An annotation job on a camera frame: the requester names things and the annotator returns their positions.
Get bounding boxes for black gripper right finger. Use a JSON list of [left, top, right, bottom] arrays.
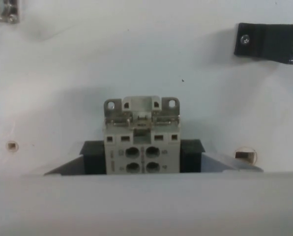
[[180, 139, 264, 174]]

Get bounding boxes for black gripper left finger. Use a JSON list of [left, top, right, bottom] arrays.
[[43, 140, 105, 177]]

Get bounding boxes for grey waterproof plug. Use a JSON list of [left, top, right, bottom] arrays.
[[103, 96, 181, 175]]

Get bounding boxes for white task board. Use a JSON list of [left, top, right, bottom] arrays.
[[0, 0, 293, 177]]

